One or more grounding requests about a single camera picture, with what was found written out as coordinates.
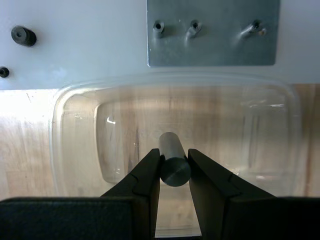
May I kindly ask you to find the grey aluminium plate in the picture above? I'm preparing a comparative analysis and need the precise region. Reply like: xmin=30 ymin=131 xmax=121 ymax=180
xmin=146 ymin=0 xmax=280 ymax=68

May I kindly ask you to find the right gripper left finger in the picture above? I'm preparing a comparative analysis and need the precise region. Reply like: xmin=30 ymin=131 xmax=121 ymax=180
xmin=0 ymin=148 xmax=161 ymax=240

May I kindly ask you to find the white task board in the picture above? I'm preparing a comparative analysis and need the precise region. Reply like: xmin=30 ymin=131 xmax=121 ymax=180
xmin=0 ymin=0 xmax=320 ymax=91

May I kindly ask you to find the steel 16mm cylinder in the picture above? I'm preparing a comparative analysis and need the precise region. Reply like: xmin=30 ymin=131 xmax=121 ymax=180
xmin=158 ymin=131 xmax=192 ymax=188

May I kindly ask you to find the clear plastic tub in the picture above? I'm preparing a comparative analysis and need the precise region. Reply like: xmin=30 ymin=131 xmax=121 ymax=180
xmin=48 ymin=71 xmax=305 ymax=238

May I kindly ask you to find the large black cap screw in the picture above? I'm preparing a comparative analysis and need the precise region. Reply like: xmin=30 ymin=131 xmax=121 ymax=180
xmin=11 ymin=24 xmax=37 ymax=47

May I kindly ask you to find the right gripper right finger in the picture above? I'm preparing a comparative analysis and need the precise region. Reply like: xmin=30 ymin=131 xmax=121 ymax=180
xmin=187 ymin=148 xmax=320 ymax=240

